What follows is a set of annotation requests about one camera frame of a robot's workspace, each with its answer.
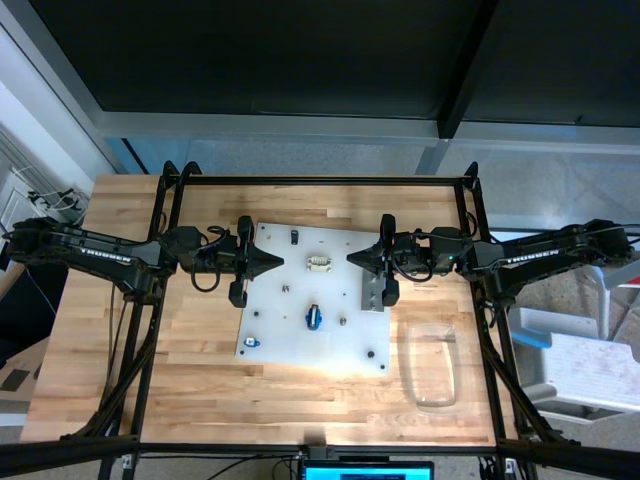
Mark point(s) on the clear plastic container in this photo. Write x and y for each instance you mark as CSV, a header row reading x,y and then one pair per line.
x,y
430,370

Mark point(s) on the black vertical post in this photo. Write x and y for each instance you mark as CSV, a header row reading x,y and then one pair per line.
x,y
460,100

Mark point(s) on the cardboard box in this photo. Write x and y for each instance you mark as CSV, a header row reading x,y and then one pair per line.
x,y
20,365

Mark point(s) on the white step stool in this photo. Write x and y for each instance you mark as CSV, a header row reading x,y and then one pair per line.
x,y
590,370

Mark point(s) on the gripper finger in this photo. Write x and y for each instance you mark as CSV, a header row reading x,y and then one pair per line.
x,y
369,263
261,255
260,267
369,252

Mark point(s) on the blue connector mount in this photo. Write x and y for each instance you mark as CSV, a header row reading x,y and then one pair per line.
x,y
307,320

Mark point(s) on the white connector housing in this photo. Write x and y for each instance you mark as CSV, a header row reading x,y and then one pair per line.
x,y
320,264

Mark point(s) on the grey metal block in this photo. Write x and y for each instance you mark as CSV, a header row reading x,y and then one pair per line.
x,y
370,295

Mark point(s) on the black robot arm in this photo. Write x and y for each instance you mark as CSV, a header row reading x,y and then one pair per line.
x,y
530,260
100,250

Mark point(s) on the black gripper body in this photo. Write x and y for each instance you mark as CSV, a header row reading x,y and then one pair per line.
x,y
235,257
395,257

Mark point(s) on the small blue connector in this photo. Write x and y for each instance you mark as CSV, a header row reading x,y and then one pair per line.
x,y
250,342

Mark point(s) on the laptop screen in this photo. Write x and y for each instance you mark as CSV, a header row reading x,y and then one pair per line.
x,y
365,472

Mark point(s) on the black metal frame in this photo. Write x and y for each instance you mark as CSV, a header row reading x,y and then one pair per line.
x,y
350,180

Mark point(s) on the white board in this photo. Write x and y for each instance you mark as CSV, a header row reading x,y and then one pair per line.
x,y
285,335

